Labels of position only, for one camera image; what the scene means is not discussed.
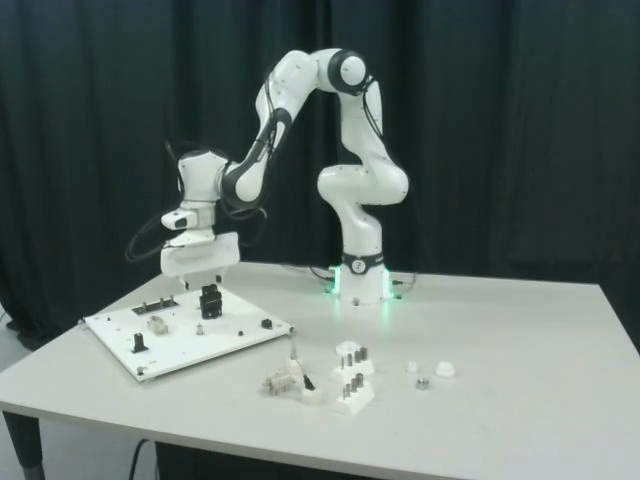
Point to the black D-SUB plug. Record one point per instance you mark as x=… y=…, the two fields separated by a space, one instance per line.
x=210 y=302

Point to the black table leg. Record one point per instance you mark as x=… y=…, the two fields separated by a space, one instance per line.
x=22 y=445

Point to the white plug holder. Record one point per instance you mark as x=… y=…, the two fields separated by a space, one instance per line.
x=313 y=398
x=295 y=372

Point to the white medium gear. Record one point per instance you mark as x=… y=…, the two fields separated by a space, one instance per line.
x=443 y=369

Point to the metal waterproof plug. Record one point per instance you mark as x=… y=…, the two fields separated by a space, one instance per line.
x=277 y=385

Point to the metal USB plug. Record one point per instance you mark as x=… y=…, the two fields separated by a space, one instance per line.
x=293 y=354

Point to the white task board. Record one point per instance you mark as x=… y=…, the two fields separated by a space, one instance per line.
x=170 y=350

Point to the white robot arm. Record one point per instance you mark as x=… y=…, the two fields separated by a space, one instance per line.
x=360 y=150

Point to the metal bolt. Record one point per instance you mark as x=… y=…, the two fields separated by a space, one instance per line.
x=423 y=384

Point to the large metal square peg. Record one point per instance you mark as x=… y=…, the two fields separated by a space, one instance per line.
x=359 y=356

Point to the black curtain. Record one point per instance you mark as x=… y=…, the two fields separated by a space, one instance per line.
x=75 y=100

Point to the white peg holder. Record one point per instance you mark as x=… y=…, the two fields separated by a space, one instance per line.
x=352 y=402
x=352 y=371

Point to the medium metal round peg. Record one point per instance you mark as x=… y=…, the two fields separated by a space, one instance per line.
x=352 y=389

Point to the white large gear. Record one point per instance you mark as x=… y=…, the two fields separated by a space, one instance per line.
x=348 y=346

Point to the black Ethernet plug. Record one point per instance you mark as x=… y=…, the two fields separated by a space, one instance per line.
x=309 y=383

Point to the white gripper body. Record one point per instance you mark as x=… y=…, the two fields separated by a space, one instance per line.
x=200 y=257

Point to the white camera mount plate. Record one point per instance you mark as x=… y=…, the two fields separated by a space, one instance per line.
x=192 y=239

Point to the large metal round peg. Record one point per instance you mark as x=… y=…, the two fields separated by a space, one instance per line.
x=361 y=385

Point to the white small gear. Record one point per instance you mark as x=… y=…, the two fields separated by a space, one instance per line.
x=411 y=366

